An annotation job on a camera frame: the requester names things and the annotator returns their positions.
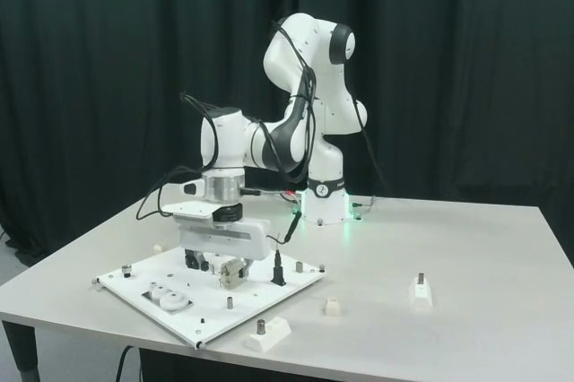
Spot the white large gear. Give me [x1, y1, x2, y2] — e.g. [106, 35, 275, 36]
[161, 292, 187, 312]

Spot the white peg holder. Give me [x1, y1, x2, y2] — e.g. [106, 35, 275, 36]
[243, 316, 293, 352]
[407, 282, 435, 312]

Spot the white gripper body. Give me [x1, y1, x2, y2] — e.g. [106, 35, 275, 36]
[178, 218, 276, 263]

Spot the black table leg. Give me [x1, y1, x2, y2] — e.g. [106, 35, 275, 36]
[1, 320, 39, 382]

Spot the black floor cable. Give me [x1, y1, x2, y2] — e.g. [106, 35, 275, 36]
[117, 344, 136, 382]

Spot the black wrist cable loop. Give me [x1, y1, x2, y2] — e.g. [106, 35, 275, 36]
[135, 165, 207, 222]

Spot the black upright plug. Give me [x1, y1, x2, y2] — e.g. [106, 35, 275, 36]
[270, 250, 289, 287]

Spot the small white cube holder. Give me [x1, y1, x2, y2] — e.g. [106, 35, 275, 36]
[321, 295, 344, 316]

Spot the grey cable with plug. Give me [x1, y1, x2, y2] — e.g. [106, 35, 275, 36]
[351, 195, 377, 221]

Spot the white task board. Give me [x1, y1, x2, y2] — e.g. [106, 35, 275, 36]
[91, 245, 327, 350]

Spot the black curtain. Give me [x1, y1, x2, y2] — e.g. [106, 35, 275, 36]
[0, 0, 574, 251]

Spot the thin black rod on wire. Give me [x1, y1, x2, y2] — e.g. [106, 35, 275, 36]
[275, 191, 304, 247]

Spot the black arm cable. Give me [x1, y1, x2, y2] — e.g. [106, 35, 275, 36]
[178, 18, 322, 186]

